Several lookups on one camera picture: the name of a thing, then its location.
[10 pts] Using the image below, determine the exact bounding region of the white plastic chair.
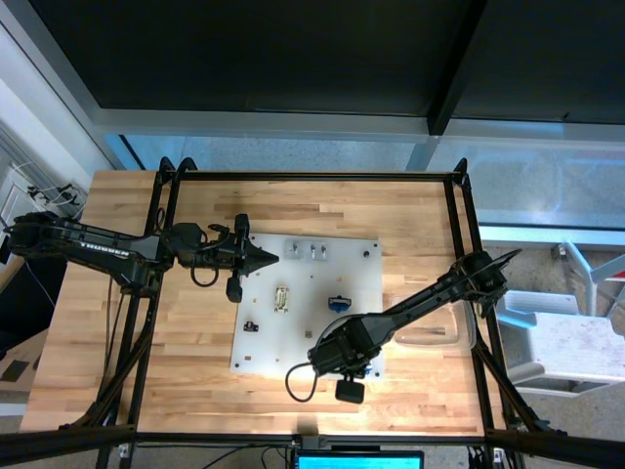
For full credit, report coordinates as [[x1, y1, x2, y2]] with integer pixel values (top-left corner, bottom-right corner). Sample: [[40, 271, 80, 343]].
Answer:
[[497, 287, 625, 397]]

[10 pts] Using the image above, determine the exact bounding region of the clear plastic tub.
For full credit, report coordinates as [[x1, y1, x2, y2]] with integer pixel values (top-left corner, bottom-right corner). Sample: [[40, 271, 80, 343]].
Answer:
[[388, 291, 478, 350]]

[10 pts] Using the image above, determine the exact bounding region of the blue laptop screen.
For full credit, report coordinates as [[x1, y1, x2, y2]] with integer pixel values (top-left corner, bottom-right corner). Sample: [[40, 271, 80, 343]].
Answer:
[[291, 448, 425, 469]]

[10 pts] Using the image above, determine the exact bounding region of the black metal frame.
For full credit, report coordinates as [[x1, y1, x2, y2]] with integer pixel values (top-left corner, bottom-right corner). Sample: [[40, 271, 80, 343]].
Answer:
[[0, 156, 625, 469]]

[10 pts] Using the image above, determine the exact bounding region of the black and white cable bundle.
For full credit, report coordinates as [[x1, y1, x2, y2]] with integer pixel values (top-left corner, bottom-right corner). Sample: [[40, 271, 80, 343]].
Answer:
[[24, 183, 88, 210]]

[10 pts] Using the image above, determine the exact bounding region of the dark glass window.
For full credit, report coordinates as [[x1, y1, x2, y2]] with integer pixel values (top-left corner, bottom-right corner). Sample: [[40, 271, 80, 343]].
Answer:
[[28, 0, 625, 126]]

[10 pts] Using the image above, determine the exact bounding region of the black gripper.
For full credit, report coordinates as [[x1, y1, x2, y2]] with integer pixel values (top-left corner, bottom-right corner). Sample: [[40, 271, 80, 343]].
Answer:
[[334, 369, 372, 405], [209, 213, 280, 302]]

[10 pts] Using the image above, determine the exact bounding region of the cardboard box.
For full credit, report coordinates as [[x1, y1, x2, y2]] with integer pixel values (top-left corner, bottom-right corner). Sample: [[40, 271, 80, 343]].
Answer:
[[0, 329, 50, 392]]

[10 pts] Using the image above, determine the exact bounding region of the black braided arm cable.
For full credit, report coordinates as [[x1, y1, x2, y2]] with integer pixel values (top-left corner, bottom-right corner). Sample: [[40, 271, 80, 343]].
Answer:
[[189, 263, 220, 288]]

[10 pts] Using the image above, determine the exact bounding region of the white plastic board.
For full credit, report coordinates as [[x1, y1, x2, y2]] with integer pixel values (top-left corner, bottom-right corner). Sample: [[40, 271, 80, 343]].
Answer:
[[229, 233, 386, 376]]

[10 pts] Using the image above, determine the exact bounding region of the black table level camera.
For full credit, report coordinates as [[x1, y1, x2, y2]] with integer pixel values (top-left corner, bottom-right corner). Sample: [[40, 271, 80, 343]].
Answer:
[[294, 425, 327, 449]]

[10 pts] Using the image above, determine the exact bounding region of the grey metal chair frame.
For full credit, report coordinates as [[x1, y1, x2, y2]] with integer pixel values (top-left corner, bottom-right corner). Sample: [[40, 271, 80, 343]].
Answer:
[[551, 238, 625, 317]]

